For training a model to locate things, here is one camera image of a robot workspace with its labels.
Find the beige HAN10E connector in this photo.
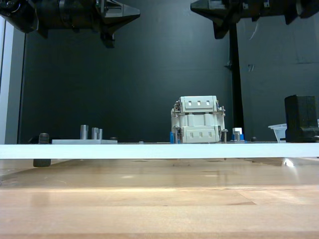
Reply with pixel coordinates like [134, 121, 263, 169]
[170, 95, 227, 126]

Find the blue and white connector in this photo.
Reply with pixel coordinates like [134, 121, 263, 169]
[230, 127, 246, 143]

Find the beige HAN10E hub socket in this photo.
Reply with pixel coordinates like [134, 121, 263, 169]
[171, 121, 229, 144]

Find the black connector housing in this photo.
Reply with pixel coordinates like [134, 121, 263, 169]
[284, 94, 319, 143]

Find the clear plastic tub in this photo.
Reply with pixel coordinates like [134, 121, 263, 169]
[268, 119, 319, 143]

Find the grey metal block with pegs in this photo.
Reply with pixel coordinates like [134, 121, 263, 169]
[51, 124, 118, 145]

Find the black board screw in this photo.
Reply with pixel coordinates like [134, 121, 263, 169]
[32, 132, 51, 167]

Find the white plastic board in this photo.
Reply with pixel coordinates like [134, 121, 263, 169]
[0, 143, 319, 160]

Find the black upright post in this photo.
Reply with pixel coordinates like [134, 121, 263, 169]
[225, 22, 246, 142]

